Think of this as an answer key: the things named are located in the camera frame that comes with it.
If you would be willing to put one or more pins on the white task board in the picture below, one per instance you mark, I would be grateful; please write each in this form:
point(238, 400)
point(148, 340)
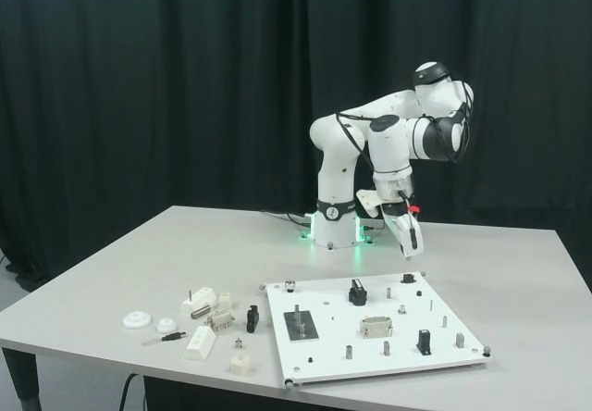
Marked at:
point(370, 355)

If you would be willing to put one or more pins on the thin black rod red tag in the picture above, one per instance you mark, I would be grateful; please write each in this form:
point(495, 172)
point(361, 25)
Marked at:
point(413, 230)

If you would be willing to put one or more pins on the black USB plug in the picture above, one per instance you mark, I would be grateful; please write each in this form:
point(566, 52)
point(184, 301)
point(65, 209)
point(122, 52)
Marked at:
point(172, 336)

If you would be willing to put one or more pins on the flat white mounting plate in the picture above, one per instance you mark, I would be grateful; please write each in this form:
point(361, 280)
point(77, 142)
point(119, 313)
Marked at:
point(367, 203)

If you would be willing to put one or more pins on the dark table leg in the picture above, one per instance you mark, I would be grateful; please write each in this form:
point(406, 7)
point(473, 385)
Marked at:
point(20, 378)

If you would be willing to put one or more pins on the white large gear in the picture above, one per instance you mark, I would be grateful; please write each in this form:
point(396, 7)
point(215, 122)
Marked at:
point(137, 320)

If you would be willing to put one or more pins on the black cabinet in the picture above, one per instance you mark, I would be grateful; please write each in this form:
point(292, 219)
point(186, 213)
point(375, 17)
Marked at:
point(208, 394)

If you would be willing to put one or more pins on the black curtain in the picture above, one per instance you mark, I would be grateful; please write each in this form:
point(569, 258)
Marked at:
point(162, 82)

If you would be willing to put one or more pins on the small cream holder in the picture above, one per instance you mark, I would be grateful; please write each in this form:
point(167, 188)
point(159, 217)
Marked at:
point(240, 364)
point(224, 301)

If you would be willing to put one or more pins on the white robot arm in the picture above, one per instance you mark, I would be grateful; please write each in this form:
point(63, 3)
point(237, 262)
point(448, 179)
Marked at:
point(388, 152)

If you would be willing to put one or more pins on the beige waterproof plug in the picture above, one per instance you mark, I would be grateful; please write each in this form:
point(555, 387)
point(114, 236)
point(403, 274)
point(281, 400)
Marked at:
point(220, 320)

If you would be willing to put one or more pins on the white medium gear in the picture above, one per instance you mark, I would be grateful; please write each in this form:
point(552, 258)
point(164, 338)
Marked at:
point(167, 326)

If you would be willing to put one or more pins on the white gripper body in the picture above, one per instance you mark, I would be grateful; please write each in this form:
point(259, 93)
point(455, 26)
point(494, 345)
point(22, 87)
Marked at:
point(407, 235)

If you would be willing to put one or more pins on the black D-SUB plug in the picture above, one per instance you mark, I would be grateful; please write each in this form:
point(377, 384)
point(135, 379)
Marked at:
point(252, 319)

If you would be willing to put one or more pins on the white holder with holes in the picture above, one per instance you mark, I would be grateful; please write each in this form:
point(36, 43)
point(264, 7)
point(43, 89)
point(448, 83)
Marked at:
point(201, 297)
point(200, 344)

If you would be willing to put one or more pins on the metal BNC plug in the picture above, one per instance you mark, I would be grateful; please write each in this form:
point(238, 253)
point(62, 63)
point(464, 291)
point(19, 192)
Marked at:
point(200, 312)

